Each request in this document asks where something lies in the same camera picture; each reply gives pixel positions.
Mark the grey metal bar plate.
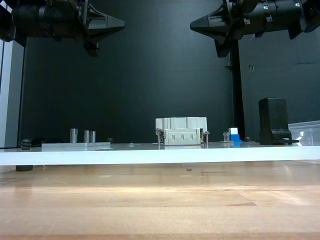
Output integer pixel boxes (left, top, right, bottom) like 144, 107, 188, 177
41, 141, 111, 151

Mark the white taskboard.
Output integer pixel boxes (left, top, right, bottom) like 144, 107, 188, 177
0, 141, 320, 167

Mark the clear plastic screw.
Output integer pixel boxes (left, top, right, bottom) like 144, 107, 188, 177
220, 131, 234, 145

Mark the blue plastic holder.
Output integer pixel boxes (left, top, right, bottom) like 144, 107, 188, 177
228, 133, 243, 147

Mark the beige connector housing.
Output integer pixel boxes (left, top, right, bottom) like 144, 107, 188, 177
154, 116, 208, 146

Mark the clear plastic tub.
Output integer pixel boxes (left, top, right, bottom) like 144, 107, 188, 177
287, 119, 320, 147

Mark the black plastic block bracket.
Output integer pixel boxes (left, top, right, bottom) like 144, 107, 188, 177
258, 97, 300, 146

